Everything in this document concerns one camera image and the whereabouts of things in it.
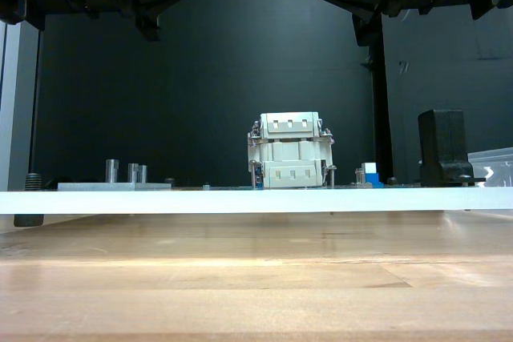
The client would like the beige HAN10E connector insert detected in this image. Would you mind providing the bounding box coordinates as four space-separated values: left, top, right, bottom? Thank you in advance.
247 112 336 163

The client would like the black clamp block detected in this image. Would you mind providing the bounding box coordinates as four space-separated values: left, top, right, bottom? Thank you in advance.
418 108 488 188

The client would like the grey metal plate with pegs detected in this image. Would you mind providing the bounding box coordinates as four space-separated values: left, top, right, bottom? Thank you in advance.
57 159 173 191

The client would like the beige HAN10E socket base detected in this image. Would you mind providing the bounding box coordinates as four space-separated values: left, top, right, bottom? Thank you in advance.
248 159 338 190

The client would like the clear plastic tub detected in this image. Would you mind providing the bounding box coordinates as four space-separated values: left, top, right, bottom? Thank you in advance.
467 148 513 189

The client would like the blue and white plug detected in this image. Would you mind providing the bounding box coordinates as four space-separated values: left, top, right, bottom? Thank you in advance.
361 162 381 187

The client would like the black board foot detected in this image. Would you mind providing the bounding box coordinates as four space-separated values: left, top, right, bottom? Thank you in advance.
14 213 45 227

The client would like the white task board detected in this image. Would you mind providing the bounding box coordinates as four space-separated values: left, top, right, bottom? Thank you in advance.
0 187 513 215

